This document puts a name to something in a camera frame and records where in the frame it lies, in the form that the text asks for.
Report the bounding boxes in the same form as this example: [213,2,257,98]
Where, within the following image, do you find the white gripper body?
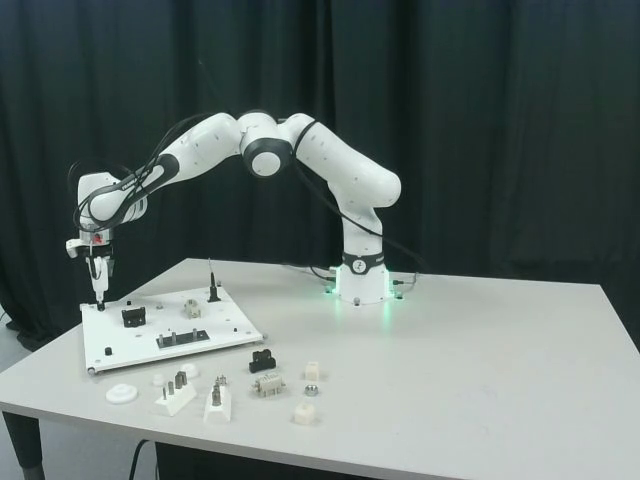
[88,255,110,294]

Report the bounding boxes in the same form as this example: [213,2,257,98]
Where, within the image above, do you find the black cables at arm foot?
[287,262,342,294]

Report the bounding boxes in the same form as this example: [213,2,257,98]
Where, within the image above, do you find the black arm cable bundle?
[68,113,204,232]

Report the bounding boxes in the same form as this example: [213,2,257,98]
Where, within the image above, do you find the black curtain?
[0,0,640,401]

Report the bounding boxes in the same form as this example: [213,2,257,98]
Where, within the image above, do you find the white large gear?
[105,383,139,404]

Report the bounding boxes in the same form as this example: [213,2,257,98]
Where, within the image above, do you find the black table leg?
[2,412,41,480]

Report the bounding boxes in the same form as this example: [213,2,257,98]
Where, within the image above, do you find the black box below table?
[155,442,321,480]

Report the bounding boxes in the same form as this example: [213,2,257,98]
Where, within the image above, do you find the black cable below table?
[130,438,157,480]

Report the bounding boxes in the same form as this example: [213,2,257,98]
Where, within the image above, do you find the white square peg holder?
[151,384,197,416]

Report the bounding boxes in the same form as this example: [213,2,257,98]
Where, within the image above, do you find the thin black rod, red tag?
[85,234,109,294]

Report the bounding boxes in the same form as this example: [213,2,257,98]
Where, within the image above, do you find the black cable from arm foot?
[292,162,430,275]

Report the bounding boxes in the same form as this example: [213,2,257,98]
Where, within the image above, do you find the white task board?
[78,285,267,375]

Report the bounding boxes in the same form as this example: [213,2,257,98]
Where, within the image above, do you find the white round peg holder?
[203,387,234,425]

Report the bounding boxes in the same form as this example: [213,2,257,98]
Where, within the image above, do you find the black upright plug with cable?
[206,257,221,305]

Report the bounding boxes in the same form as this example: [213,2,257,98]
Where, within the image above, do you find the black D-SUB plug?
[247,349,275,375]

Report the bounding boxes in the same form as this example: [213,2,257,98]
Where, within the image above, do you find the white low plug holder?
[292,402,321,427]

